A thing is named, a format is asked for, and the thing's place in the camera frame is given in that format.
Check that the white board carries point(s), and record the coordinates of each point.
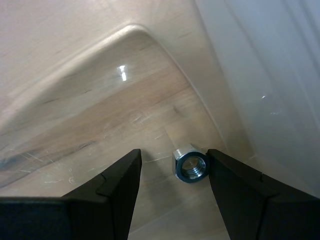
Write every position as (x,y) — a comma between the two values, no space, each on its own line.
(275,62)

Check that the silver M12 hex nut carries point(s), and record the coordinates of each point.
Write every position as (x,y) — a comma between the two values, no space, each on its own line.
(181,151)

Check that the clear plastic tub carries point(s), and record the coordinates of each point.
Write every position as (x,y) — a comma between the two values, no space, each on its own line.
(125,112)

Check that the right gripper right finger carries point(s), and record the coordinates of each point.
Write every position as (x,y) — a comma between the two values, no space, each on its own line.
(262,215)

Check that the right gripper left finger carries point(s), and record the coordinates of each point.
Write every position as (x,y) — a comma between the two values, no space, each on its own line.
(87,215)

